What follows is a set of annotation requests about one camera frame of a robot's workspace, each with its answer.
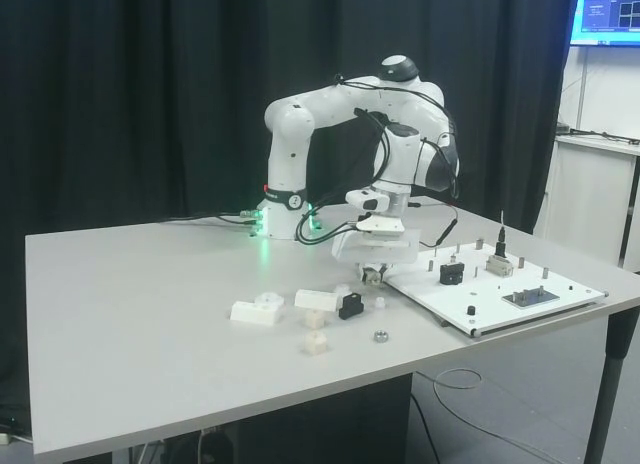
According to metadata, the black holder block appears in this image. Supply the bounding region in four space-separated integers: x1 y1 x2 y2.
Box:
337 293 366 321

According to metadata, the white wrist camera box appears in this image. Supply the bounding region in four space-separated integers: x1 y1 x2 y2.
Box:
344 187 391 214

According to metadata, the black curtain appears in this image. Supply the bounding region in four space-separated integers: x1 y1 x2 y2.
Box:
0 0 584 238

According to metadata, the thin grey floor cable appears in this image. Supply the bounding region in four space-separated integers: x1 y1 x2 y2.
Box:
413 366 502 464

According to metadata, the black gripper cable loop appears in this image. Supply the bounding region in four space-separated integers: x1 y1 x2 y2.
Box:
294 199 369 246

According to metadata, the black table leg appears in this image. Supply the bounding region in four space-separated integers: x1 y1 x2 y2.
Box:
583 307 630 464

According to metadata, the blue screen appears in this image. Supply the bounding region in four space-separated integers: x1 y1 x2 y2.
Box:
568 0 640 49

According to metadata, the black USB plug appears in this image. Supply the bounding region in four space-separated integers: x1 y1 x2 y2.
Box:
493 209 510 259

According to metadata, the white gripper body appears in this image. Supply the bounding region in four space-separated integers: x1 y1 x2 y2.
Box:
331 228 420 269

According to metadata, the white cabinet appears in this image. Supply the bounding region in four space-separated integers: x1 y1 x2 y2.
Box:
542 127 640 274

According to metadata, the white task board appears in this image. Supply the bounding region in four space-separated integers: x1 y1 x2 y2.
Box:
386 240 610 339

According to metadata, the long white holder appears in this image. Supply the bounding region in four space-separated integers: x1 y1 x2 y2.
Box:
293 288 340 314
229 298 285 326

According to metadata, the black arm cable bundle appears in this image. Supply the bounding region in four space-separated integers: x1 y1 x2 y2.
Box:
332 72 462 203

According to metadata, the flat white mounting plate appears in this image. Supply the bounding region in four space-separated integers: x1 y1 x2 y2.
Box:
355 217 407 236

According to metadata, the thin black rod on wire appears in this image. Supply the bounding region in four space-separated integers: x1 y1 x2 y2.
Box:
409 199 460 249

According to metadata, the black base cable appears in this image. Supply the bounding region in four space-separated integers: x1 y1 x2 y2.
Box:
162 209 267 228

